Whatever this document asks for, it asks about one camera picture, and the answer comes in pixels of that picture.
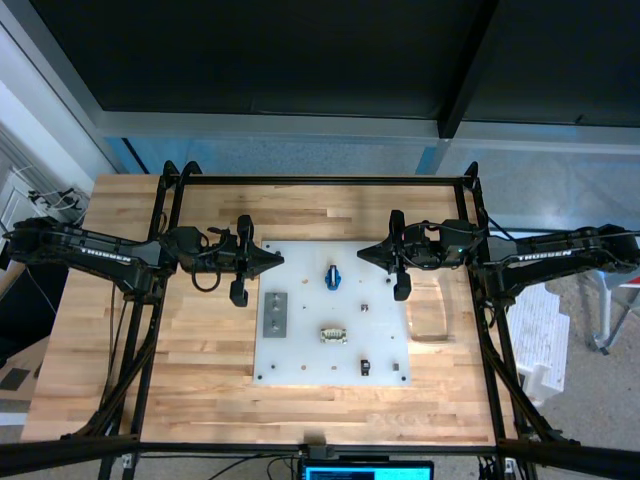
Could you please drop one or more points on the clear plastic tub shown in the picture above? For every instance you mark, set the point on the clear plastic tub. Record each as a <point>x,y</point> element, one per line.
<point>435,325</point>

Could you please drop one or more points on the small black camera box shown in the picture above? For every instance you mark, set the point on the small black camera box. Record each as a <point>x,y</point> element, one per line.
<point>320,451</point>

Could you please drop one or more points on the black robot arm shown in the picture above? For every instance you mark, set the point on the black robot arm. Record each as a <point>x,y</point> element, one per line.
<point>545,256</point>
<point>100,250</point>

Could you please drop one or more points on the black aluminium table frame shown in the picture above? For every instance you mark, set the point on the black aluminium table frame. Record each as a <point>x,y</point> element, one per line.
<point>320,180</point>

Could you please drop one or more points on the grey metal stand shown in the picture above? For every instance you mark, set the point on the grey metal stand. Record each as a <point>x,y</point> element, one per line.
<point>603,325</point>

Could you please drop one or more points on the white foam block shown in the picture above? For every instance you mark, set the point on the white foam block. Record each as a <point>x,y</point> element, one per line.
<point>540,330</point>

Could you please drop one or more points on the brown cardboard box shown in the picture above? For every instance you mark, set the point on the brown cardboard box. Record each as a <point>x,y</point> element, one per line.
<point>20,360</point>

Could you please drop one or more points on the blue laptop screen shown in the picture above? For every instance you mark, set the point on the blue laptop screen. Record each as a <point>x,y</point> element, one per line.
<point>365,472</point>

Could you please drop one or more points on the grey metal peg plate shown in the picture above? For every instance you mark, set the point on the grey metal peg plate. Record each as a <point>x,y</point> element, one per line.
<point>267,320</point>

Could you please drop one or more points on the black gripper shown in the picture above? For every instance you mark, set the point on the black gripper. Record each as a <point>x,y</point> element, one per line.
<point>398,250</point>
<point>235,260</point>

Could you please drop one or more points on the black plug housing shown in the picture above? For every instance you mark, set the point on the black plug housing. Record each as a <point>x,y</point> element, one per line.
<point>365,367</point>

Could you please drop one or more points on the white task board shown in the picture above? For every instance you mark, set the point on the white task board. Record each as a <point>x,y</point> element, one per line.
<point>310,350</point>

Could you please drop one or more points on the beige multi-pin connector housing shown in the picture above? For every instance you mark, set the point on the beige multi-pin connector housing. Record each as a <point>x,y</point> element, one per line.
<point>333,334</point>

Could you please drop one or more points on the red plastic item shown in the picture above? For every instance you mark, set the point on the red plastic item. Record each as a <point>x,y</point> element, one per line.
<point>632,285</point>

